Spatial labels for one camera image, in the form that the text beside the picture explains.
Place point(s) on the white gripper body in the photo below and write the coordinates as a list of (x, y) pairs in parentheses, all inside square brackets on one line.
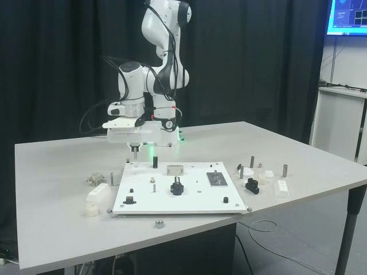
[(129, 136)]

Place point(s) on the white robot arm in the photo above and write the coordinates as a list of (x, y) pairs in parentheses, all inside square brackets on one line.
[(160, 25)]

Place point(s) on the metal round peg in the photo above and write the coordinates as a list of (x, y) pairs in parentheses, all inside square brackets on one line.
[(285, 171), (252, 161), (242, 172), (112, 179)]

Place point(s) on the white peg holder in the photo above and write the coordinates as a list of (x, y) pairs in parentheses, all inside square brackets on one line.
[(282, 189), (99, 193)]

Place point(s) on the flat white mounting plate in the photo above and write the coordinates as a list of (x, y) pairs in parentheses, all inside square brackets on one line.
[(119, 123)]

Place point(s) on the black USB plug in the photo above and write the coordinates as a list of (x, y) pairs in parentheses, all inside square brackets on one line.
[(156, 162)]

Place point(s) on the grey metal plug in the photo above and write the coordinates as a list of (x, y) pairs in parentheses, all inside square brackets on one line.
[(93, 181)]

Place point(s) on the black waterproof plug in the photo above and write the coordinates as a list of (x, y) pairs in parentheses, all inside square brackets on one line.
[(177, 187)]

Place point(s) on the white task board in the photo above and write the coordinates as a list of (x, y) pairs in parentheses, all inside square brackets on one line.
[(177, 200)]

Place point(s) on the small white holder block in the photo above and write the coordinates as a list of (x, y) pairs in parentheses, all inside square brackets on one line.
[(91, 210)]

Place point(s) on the metal bolt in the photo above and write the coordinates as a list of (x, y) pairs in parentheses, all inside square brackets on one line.
[(158, 224)]

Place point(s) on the black Ethernet plug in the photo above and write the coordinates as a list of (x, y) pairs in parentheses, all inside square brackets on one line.
[(238, 168)]

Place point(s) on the black curtain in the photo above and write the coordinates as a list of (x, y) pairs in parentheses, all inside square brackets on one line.
[(57, 57)]

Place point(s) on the white large gear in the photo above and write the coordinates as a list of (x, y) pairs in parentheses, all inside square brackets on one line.
[(249, 172)]

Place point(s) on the black D-SUB plug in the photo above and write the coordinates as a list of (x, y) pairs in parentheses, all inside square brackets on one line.
[(252, 185)]

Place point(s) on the white medium gear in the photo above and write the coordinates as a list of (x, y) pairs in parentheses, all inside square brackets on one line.
[(268, 173)]

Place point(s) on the white cabinet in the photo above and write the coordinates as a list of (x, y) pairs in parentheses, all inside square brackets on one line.
[(341, 123)]

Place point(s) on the black table leg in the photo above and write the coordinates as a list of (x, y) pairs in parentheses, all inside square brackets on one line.
[(348, 229)]

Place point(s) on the blue screen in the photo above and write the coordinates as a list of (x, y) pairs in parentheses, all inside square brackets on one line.
[(348, 15)]

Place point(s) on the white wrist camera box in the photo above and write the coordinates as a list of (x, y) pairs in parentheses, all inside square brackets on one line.
[(115, 110)]

